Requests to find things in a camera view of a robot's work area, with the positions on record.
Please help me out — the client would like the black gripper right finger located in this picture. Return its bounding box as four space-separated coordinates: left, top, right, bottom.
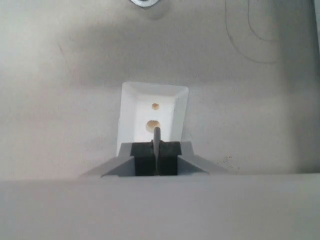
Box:
157 140 227 176

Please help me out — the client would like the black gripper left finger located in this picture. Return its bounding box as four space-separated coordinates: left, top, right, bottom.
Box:
83 141 156 178

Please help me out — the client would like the thin metal round peg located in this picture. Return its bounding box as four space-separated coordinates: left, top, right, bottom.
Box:
152 126 162 176

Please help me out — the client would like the white peg holder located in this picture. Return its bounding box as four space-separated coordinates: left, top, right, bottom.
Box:
116 80 189 157

